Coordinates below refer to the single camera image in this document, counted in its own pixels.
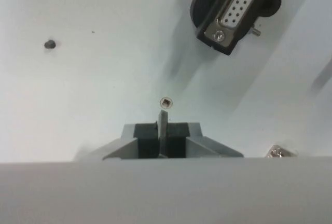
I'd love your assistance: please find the metal square peg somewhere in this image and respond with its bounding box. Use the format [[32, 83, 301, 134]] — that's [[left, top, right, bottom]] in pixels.
[[157, 109, 170, 158]]

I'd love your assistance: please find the white task board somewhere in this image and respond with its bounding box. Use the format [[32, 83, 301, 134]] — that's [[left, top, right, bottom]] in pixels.
[[0, 0, 332, 164]]

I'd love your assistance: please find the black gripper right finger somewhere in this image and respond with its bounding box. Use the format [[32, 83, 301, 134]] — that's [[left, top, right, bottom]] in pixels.
[[165, 122, 244, 159]]

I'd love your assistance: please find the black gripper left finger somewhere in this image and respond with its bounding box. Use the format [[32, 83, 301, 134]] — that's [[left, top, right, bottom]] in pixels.
[[102, 122, 160, 160]]

